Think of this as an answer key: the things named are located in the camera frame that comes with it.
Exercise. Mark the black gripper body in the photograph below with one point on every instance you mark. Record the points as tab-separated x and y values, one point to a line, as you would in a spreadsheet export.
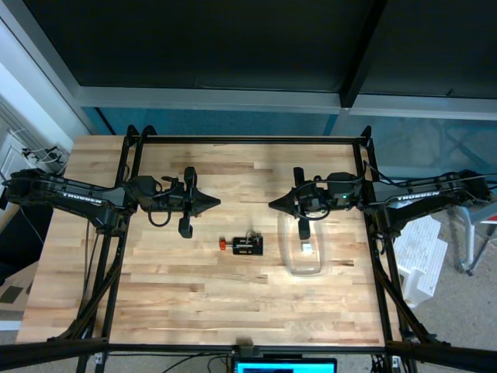
188	182
301	202

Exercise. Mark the black arched bracket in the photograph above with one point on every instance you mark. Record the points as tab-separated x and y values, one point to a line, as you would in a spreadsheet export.
367	127
131	126
149	127

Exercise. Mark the white foam packaging block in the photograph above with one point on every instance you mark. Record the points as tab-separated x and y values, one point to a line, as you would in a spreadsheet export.
419	252

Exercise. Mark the black metal frame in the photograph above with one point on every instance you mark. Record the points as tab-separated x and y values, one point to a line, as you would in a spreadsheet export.
58	351

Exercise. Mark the black table edge camera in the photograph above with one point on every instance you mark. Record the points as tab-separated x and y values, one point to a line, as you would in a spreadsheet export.
245	349

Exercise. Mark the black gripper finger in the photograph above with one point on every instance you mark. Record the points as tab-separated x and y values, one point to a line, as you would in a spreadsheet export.
202	206
288	199
202	198
288	209

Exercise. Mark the blue laptop screen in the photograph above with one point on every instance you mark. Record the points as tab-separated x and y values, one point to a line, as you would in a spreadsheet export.
283	367

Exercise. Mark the clear plastic tub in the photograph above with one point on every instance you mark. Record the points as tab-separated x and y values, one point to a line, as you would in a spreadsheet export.
306	269

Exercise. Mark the black vise with red knob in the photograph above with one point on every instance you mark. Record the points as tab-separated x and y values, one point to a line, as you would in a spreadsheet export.
259	252

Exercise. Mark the grey metal chair legs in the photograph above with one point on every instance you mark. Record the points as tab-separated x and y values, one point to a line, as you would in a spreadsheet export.
468	233

